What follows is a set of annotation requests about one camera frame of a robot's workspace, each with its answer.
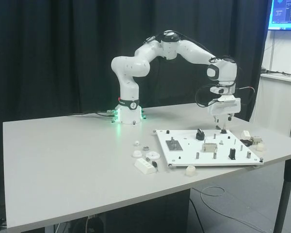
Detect black cable with red tag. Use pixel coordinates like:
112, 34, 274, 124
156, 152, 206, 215
234, 85, 256, 108

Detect black curtains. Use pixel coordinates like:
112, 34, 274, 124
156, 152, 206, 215
0, 0, 274, 220

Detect black looped gripper cable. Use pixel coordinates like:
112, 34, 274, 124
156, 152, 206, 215
194, 83, 221, 108

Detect white cabinet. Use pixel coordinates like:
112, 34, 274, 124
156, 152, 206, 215
253, 71, 291, 141

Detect black table leg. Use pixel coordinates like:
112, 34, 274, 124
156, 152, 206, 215
282, 158, 291, 233

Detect blue screen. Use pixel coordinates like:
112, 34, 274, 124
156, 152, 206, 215
267, 0, 291, 32

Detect grey floor cable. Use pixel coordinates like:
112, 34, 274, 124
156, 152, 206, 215
199, 186, 286, 233

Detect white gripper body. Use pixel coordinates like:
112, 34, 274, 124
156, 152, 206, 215
207, 98, 242, 116

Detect white task board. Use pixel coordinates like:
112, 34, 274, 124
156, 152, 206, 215
152, 128, 265, 169

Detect white holder block with holes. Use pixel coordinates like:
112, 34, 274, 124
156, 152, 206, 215
134, 158, 158, 175

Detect black cables at arm foot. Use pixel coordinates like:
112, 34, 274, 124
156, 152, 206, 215
72, 109, 117, 118

